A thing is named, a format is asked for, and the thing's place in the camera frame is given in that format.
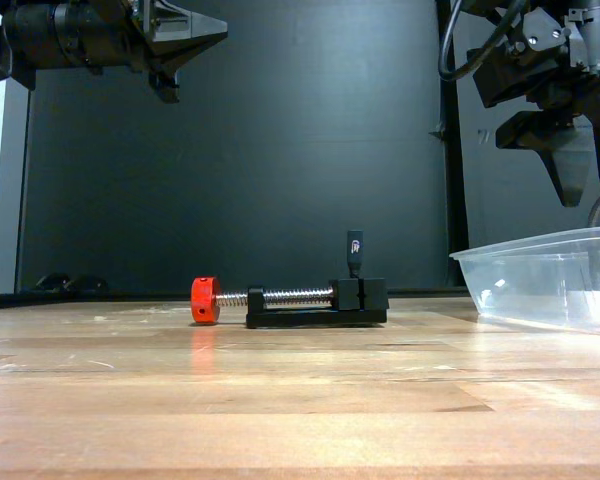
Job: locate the clear plastic tub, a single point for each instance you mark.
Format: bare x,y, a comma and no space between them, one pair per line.
520,300

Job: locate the black vise with red knob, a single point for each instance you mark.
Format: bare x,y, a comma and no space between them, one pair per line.
300,317

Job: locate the black curved frame foot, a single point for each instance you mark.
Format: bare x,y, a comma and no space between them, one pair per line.
87,284
52,282

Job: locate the black USB-C socket adapter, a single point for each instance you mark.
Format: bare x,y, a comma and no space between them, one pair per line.
355,252

